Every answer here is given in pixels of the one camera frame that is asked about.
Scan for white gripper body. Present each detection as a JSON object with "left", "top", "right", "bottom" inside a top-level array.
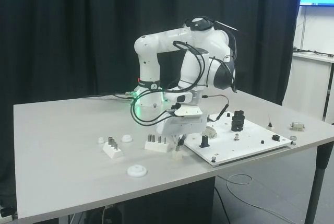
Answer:
[{"left": 156, "top": 113, "right": 207, "bottom": 137}]

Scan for small white plug holder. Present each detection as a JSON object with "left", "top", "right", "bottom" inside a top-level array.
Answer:
[{"left": 171, "top": 150, "right": 184, "bottom": 162}]

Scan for black USB plug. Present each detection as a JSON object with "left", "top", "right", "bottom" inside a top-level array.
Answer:
[{"left": 200, "top": 135, "right": 211, "bottom": 149}]

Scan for white square peg holder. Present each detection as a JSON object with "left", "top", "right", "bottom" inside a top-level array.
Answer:
[{"left": 144, "top": 140, "right": 171, "bottom": 154}]

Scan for white large gear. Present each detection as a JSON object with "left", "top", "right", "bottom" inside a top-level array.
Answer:
[{"left": 127, "top": 164, "right": 148, "bottom": 178}]

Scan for white task board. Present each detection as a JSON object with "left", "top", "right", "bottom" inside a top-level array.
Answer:
[{"left": 183, "top": 111, "right": 299, "bottom": 168}]

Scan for black D-SUB plug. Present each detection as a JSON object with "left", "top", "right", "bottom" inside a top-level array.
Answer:
[{"left": 230, "top": 109, "right": 246, "bottom": 132}]

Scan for white round peg holder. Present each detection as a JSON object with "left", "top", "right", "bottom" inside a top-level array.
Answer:
[{"left": 102, "top": 142, "right": 125, "bottom": 160}]

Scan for grey waterproof plug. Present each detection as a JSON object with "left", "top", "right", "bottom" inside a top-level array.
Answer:
[{"left": 289, "top": 121, "right": 304, "bottom": 131}]

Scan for white cabinet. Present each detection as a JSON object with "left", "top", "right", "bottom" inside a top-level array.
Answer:
[{"left": 282, "top": 49, "right": 334, "bottom": 125}]

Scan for dark table leg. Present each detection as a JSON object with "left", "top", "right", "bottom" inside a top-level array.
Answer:
[{"left": 307, "top": 144, "right": 332, "bottom": 224}]

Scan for black curtain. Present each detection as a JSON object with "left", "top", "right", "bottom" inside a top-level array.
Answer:
[{"left": 0, "top": 0, "right": 301, "bottom": 218}]

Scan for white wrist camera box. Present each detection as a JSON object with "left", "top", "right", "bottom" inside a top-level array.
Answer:
[{"left": 169, "top": 92, "right": 194, "bottom": 105}]

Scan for thin black rod on wire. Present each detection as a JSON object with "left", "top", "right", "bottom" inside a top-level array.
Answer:
[{"left": 203, "top": 93, "right": 230, "bottom": 121}]

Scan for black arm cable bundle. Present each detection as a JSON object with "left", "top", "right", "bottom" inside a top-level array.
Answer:
[{"left": 129, "top": 17, "right": 240, "bottom": 126}]

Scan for black base cables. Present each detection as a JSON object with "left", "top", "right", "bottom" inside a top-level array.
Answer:
[{"left": 87, "top": 91, "right": 138, "bottom": 102}]

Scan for grey floor cable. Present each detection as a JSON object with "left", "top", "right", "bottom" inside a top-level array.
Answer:
[{"left": 225, "top": 173, "right": 334, "bottom": 224}]

